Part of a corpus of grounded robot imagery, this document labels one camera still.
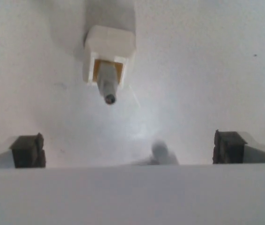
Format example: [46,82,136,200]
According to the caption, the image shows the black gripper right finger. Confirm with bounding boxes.
[212,128,265,165]

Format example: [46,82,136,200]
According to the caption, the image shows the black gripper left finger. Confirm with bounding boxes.
[0,133,46,169]

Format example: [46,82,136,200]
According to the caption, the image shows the metal round peg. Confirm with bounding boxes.
[96,60,118,106]

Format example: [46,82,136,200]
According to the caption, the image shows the small white peg holder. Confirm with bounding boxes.
[83,24,137,88]

